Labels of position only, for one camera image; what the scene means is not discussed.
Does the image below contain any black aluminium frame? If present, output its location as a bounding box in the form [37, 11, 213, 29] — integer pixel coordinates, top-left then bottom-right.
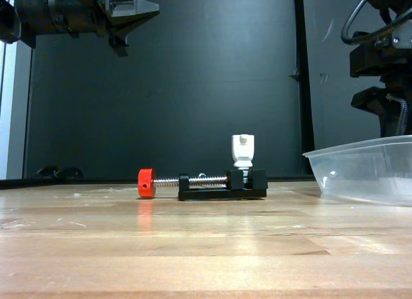
[0, 176, 323, 190]

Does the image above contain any black vertical post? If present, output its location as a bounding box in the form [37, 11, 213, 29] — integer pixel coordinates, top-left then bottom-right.
[292, 0, 315, 179]

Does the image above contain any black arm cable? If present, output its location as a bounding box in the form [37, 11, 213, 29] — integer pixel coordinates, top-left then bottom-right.
[341, 0, 398, 46]

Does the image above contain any black clamp vise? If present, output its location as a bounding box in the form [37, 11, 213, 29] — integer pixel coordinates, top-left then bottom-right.
[178, 168, 268, 202]

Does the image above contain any silver clamp screw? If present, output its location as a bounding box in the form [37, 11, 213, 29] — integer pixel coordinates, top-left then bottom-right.
[153, 174, 228, 188]

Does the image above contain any black curved frame bracket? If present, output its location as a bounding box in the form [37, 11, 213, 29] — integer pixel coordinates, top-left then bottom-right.
[37, 165, 61, 178]
[56, 166, 84, 179]

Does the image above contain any braided camera cable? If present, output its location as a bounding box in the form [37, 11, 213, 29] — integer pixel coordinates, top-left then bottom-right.
[385, 93, 409, 136]

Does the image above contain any red clamp knob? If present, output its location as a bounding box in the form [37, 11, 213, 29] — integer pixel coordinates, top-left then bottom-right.
[138, 168, 158, 199]

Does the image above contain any clear plastic tub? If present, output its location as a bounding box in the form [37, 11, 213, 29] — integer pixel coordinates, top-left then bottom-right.
[301, 134, 412, 207]

